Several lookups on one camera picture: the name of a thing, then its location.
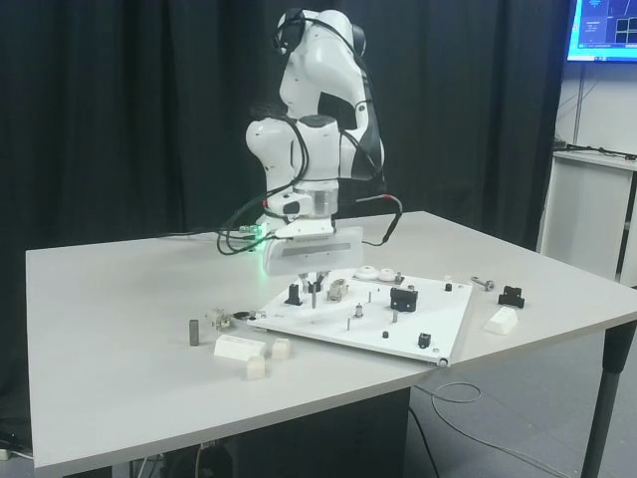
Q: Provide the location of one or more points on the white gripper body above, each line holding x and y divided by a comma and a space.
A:
318, 256

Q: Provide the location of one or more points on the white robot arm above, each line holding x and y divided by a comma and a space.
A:
308, 89

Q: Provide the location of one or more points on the long white peg holder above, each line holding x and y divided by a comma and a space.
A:
235, 347

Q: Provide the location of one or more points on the large metal round peg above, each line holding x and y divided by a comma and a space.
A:
193, 332

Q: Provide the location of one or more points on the flat white mounting plate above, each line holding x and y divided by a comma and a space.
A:
303, 229

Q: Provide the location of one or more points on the white gear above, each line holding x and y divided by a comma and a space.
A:
366, 273
386, 274

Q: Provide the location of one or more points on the white task board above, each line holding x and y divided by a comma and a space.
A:
348, 323

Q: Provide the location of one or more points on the small white holder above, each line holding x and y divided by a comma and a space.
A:
281, 349
256, 369

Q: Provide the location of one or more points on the small black USB plug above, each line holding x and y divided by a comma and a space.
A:
242, 314

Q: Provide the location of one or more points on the black box under table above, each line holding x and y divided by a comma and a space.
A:
298, 438

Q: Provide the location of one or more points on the metal bolt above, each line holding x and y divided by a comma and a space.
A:
483, 283

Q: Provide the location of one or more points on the white holder with holes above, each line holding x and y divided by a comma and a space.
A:
501, 322

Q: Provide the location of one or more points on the black D-SUB plug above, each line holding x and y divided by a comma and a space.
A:
512, 297

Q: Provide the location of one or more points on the black curtains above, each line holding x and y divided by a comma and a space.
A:
124, 99

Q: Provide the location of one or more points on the white cabinet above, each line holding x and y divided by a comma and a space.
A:
592, 219

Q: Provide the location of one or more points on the dark table leg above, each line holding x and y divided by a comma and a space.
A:
614, 388

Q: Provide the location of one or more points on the blue screen monitor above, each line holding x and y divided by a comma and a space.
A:
604, 30

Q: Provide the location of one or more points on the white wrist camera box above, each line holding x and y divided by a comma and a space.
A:
286, 204

